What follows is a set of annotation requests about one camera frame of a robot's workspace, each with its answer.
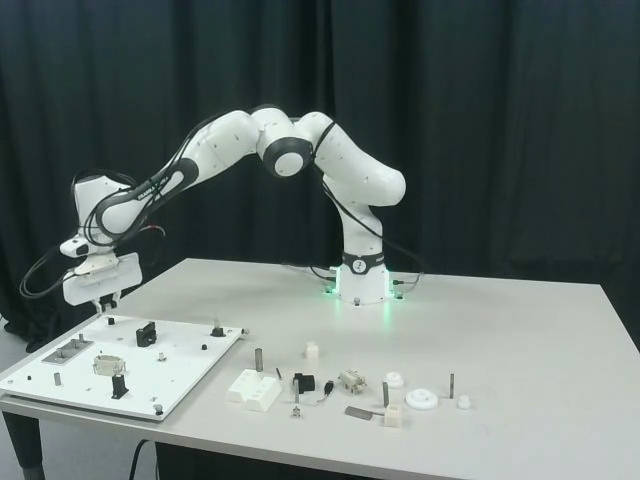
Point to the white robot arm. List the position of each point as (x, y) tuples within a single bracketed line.
[(350, 160)]

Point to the white cube peg holder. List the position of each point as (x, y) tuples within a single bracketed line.
[(394, 416)]

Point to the black USB plug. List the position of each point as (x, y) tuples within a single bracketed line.
[(327, 387)]

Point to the flat grey metal plate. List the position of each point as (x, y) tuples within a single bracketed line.
[(359, 412)]

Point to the dark metal square peg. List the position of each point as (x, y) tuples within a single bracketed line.
[(385, 393)]

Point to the white large gear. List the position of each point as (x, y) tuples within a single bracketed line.
[(422, 400)]

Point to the black D-SUB plug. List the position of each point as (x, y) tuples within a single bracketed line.
[(306, 382)]

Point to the grey table leg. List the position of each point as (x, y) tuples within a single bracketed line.
[(22, 445)]

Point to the small white camera box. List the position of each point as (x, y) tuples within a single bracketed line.
[(75, 248)]

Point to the beige waterproof plug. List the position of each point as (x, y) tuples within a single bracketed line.
[(352, 381)]

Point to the white medium gear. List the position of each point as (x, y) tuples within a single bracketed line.
[(394, 380)]

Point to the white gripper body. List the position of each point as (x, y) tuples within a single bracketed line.
[(107, 276)]

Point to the thick metal round peg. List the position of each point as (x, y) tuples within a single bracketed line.
[(259, 359)]

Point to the slim metal round peg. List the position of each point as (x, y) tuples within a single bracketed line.
[(451, 386)]

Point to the white stepped peg holder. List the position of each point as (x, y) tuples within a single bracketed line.
[(252, 392)]

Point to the white task board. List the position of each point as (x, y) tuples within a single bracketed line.
[(125, 370)]

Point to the white small gear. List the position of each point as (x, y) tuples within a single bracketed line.
[(465, 402)]

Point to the black curtain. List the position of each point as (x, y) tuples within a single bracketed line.
[(475, 100)]

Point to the small white bolt holder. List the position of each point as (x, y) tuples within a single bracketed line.
[(311, 350)]

